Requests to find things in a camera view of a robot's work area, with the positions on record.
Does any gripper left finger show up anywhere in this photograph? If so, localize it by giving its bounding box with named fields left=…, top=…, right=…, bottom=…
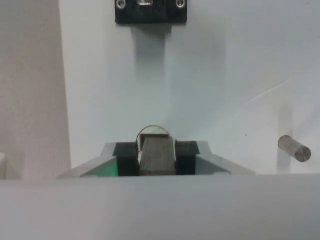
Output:
left=56, top=141, right=140, bottom=179

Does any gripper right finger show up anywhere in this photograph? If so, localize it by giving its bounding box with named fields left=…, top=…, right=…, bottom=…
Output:
left=174, top=139, right=256, bottom=176

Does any metal square peg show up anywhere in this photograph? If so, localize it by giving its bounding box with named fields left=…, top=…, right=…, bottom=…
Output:
left=136, top=134, right=177, bottom=177

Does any thin metal round peg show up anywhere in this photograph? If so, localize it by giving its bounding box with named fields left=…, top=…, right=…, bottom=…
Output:
left=277, top=134, right=312, bottom=164

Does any white task board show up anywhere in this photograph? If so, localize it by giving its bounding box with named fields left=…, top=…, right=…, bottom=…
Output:
left=58, top=0, right=320, bottom=176

